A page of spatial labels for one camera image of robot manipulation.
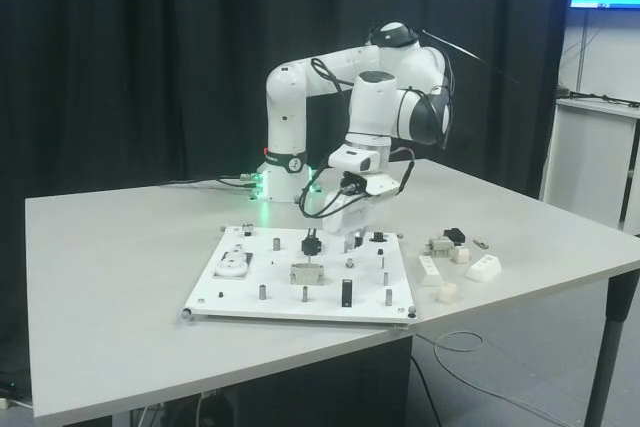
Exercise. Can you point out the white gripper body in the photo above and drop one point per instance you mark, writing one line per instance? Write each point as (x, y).
(345, 214)

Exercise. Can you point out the metal BNC plug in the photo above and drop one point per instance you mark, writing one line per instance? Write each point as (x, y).
(481, 243)

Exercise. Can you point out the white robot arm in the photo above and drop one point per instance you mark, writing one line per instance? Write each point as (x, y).
(282, 112)

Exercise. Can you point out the black waterproof plug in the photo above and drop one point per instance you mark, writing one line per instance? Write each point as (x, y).
(311, 244)

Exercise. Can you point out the metal round peg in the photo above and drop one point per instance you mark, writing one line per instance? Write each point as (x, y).
(304, 294)
(276, 243)
(261, 293)

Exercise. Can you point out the white task board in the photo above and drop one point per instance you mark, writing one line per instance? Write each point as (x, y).
(300, 297)

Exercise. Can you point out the white long peg holder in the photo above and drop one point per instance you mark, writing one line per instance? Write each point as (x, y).
(429, 271)

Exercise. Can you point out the metal D-SUB plug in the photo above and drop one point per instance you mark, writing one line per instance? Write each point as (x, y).
(437, 245)

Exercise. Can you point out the black Ethernet plug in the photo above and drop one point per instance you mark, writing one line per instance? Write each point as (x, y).
(454, 234)

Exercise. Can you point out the white small plug holder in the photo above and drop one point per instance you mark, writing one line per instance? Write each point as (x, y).
(461, 254)

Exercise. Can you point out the white small cube holder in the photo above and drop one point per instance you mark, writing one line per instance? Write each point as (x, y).
(448, 292)

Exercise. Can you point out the white small gear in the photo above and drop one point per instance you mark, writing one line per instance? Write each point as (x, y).
(238, 249)

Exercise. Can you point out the white medium gear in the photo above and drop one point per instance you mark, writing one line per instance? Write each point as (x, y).
(234, 260)

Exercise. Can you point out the white large gear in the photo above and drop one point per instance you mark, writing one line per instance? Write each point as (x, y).
(231, 271)

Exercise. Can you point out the white sloped peg holder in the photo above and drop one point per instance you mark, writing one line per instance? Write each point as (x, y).
(484, 269)

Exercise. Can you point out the black cabinet under table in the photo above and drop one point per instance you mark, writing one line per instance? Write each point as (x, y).
(325, 387)

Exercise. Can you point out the white cabinet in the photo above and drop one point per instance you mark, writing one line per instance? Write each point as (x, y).
(590, 167)

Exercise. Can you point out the black curtains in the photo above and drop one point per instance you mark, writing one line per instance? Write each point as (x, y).
(150, 47)

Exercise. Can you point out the grey table leg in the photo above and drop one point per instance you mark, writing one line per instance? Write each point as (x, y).
(607, 347)

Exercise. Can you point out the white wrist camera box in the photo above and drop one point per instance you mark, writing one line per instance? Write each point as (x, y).
(352, 157)

